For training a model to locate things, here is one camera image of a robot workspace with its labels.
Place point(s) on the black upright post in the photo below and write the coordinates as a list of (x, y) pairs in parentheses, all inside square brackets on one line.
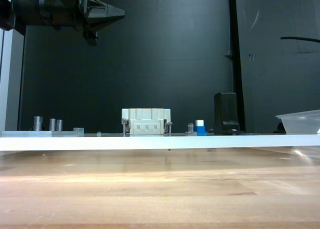
[(236, 64)]

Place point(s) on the beige connector housing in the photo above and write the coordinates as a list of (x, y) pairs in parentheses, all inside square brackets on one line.
[(146, 124)]

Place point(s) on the metal clamp screw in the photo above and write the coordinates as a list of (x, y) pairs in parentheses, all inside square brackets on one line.
[(168, 126)]

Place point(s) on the small metal cylinder peg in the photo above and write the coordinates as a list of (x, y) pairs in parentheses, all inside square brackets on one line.
[(59, 125), (52, 125)]

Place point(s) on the white board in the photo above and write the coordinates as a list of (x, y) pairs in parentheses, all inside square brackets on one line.
[(150, 142)]

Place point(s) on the small aluminium block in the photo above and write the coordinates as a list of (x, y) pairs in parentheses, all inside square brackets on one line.
[(78, 130)]

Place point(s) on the black USB hub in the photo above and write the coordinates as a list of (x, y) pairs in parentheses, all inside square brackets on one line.
[(225, 109)]

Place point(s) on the small clear plastic standoff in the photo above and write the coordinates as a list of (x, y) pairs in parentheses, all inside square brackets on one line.
[(190, 127)]

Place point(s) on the clear plastic container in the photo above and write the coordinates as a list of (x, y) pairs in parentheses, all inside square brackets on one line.
[(300, 124)]

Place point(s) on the small white cube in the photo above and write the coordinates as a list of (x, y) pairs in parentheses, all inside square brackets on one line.
[(200, 122)]

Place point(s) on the blue plastic socket block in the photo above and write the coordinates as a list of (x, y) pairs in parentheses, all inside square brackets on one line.
[(201, 130)]

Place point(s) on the aluminium plate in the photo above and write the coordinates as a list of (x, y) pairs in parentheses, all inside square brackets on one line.
[(25, 134)]

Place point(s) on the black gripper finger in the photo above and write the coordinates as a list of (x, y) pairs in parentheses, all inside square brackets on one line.
[(100, 11)]

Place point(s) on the large metal cylinder peg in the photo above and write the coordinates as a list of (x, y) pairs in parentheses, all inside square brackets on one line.
[(38, 124)]

